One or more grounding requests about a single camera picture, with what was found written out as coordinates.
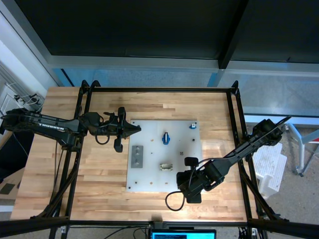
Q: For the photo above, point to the blue round connector mount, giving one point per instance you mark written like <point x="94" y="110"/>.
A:
<point x="165" y="140"/>

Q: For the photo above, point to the small black pad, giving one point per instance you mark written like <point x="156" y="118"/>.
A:
<point x="6" y="188"/>

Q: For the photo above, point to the beige multi-pin connector housing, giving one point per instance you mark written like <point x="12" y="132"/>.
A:
<point x="166" y="167"/>

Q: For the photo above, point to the laptop screen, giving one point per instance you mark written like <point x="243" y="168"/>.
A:
<point x="183" y="235"/>

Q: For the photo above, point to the white task board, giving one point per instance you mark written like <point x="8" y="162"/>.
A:
<point x="152" y="171"/>

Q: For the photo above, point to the black table-level camera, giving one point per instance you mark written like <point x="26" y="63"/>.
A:
<point x="159" y="224"/>

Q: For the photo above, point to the grey metal tube stand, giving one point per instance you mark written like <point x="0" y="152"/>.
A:
<point x="301" y="154"/>

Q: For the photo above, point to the grey metal plate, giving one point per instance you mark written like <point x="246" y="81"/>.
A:
<point x="133" y="159"/>

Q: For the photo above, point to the white foam packing block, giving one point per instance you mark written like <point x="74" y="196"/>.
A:
<point x="270" y="169"/>

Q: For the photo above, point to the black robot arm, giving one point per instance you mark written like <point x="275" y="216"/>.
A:
<point x="49" y="125"/>
<point x="239" y="152"/>

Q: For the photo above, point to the blue white small connector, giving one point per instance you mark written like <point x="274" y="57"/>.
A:
<point x="192" y="125"/>

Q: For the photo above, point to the clear plastic tub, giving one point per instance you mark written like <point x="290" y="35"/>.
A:
<point x="211" y="145"/>

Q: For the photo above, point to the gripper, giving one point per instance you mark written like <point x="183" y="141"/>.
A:
<point x="120" y="129"/>
<point x="195" y="181"/>

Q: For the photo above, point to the black aluminium frame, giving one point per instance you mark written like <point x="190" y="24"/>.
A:
<point x="159" y="89"/>

